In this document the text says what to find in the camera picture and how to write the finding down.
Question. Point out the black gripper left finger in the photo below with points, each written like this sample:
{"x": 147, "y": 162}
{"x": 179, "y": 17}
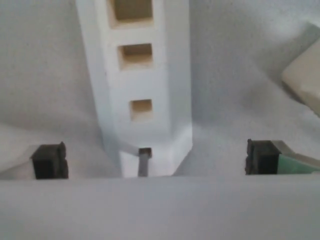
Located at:
{"x": 48, "y": 162}

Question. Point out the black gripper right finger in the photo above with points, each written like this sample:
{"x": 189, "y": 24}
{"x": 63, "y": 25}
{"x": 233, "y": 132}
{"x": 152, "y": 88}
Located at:
{"x": 262, "y": 160}

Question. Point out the metal square peg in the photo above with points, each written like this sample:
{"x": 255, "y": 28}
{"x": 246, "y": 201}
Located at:
{"x": 144, "y": 161}

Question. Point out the white square-hole peg holder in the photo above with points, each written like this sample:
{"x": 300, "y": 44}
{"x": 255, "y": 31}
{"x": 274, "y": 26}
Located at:
{"x": 140, "y": 82}

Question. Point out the small cream plug holder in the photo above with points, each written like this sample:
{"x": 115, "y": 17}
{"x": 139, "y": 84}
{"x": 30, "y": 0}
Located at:
{"x": 303, "y": 72}

